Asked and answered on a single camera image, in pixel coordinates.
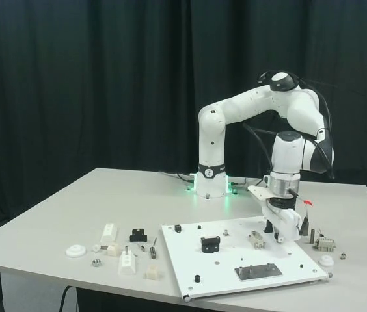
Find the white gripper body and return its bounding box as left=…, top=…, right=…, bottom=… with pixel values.
left=261, top=206, right=303, bottom=243

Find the white peg holder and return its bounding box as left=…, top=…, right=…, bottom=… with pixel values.
left=118, top=252, right=139, bottom=276
left=100, top=222, right=120, bottom=243

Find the black rod with red tag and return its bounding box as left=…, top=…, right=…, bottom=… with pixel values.
left=295, top=191, right=314, bottom=237

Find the grey multi-pin connector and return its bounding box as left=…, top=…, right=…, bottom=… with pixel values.
left=247, top=229, right=264, bottom=250
left=312, top=236, right=334, bottom=252

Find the white mounting plate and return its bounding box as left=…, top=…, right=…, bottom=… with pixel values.
left=247, top=185, right=274, bottom=201

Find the white task board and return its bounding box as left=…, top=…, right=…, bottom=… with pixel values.
left=159, top=216, right=334, bottom=302

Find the black D-SUB plug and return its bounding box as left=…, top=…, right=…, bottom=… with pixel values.
left=200, top=236, right=221, bottom=254

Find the cream plastic block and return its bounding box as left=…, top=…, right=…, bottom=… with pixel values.
left=106, top=242, right=122, bottom=257
left=143, top=265, right=163, bottom=280

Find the black plug block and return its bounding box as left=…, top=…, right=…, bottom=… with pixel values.
left=129, top=227, right=148, bottom=243

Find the white large gear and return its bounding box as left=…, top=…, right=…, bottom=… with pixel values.
left=65, top=246, right=87, bottom=259

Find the black curtain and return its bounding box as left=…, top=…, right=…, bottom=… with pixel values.
left=0, top=0, right=367, bottom=217

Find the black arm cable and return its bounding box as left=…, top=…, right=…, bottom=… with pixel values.
left=241, top=68, right=336, bottom=181

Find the black floor cable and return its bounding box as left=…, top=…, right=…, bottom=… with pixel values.
left=61, top=285, right=74, bottom=312

